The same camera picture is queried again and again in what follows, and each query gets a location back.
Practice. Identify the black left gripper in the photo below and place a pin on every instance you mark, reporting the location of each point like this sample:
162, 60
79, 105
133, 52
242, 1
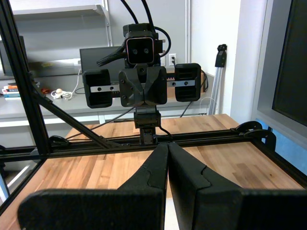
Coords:
97, 95

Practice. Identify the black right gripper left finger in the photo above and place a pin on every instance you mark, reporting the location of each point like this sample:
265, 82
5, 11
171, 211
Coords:
96, 210

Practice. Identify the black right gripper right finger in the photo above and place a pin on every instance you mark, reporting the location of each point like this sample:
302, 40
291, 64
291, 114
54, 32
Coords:
239, 210

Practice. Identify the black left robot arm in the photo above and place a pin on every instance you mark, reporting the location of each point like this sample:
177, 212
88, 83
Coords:
147, 118

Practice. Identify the white taskboard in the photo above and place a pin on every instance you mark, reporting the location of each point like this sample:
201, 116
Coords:
171, 215

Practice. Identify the brown cardboard box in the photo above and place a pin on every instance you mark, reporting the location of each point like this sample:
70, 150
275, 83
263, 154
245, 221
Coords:
170, 93

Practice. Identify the dark grey computer monitor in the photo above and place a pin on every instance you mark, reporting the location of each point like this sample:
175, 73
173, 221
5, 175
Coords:
91, 60

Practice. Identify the aluminium stand with black cap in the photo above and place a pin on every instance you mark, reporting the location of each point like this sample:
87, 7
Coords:
217, 83

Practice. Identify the grey desk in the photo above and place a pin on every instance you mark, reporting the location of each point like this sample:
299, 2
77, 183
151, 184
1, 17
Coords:
69, 105

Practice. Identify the stack of books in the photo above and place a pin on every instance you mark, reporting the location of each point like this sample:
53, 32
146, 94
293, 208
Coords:
10, 92

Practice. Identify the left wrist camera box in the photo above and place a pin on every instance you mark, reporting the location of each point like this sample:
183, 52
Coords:
140, 50

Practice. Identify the white wall outlet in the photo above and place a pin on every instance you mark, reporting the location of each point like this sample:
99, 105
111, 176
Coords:
172, 60

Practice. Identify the white wall shelf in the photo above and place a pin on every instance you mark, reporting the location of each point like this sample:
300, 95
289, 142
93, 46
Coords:
60, 10

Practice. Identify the black aluminium table frame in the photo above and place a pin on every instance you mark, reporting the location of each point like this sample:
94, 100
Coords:
24, 83

